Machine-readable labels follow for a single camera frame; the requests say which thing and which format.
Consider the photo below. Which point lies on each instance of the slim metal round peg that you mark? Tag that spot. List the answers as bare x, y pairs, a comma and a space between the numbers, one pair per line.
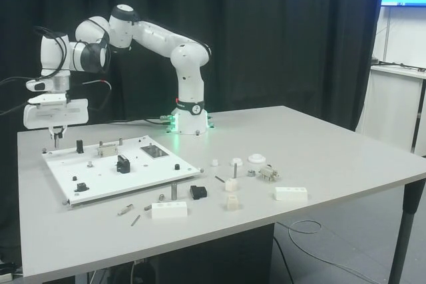
234, 170

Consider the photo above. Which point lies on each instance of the white task board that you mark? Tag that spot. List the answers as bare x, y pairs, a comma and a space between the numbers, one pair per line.
110, 174

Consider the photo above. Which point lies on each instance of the white medium gear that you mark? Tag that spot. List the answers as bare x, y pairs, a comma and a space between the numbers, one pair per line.
236, 161

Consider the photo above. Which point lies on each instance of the silver waterproof plug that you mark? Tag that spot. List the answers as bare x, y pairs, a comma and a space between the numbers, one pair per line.
124, 210

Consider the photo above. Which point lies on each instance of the metal square peg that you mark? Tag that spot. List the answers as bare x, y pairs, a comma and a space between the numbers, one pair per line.
56, 142

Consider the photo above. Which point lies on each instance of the long white peg holder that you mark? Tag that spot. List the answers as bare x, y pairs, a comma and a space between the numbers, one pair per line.
169, 210
290, 193

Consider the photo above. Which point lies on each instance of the small white camera box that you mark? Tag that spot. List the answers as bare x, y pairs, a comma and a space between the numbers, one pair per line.
40, 85

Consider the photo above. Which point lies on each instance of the thin metal peg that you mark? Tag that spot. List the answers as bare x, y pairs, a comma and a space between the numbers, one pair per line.
219, 179
134, 220

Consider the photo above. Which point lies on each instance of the white small gear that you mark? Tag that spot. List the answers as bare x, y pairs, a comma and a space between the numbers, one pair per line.
215, 162

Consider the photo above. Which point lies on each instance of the black curtains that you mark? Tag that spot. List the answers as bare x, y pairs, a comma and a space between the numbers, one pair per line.
266, 31

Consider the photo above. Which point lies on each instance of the black table leg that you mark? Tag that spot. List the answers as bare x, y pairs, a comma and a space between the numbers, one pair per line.
404, 230

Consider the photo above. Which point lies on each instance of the thick metal round peg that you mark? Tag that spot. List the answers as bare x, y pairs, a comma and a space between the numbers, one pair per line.
173, 191

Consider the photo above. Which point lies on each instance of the white power strip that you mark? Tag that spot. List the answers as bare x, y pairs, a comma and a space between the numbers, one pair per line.
8, 272

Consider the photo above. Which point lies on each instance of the metal BNC plug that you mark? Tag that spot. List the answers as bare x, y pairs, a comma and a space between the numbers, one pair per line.
251, 173

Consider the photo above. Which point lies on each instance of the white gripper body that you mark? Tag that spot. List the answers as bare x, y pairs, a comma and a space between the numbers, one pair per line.
56, 114

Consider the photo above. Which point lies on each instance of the white cabinet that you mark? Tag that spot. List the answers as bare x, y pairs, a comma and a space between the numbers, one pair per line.
392, 107

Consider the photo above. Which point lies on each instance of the black plug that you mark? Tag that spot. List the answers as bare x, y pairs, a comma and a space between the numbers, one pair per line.
198, 192

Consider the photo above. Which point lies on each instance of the small metal bolt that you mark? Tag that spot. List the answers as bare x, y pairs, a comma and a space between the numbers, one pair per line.
161, 196

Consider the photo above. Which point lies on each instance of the small white peg holder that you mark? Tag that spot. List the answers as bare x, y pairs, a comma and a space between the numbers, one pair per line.
232, 203
231, 185

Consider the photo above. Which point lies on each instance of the white large gear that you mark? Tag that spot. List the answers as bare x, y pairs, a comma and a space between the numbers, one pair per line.
256, 158

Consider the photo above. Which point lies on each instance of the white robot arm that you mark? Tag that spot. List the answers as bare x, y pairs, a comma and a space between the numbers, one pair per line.
186, 64

